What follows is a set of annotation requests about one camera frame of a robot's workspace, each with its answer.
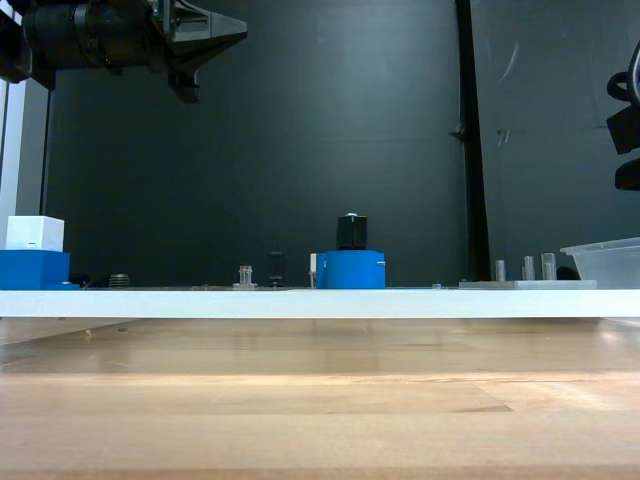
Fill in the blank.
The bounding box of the white taskboard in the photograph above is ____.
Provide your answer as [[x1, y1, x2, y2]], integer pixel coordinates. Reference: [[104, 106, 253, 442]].
[[0, 287, 640, 321]]

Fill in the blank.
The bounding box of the clear plastic tub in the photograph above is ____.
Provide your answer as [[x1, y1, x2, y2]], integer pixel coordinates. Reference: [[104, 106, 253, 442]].
[[559, 236, 640, 292]]

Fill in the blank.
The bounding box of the grey peg block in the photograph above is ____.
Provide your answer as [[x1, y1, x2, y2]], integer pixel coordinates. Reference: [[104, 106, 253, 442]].
[[458, 278, 599, 291]]

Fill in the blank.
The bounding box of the black plug silver top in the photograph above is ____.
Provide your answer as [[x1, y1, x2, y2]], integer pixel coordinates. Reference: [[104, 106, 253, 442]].
[[336, 212, 370, 251]]

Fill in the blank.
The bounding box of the white cube connector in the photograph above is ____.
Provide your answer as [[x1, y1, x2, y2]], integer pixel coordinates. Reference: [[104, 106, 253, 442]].
[[5, 214, 66, 252]]

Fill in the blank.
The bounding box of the blue round holder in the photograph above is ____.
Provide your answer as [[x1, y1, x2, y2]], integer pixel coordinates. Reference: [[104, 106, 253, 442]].
[[315, 248, 388, 290]]

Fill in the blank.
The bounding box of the blue mounting block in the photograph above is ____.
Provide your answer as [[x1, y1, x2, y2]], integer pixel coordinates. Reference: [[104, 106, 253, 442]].
[[0, 248, 81, 291]]

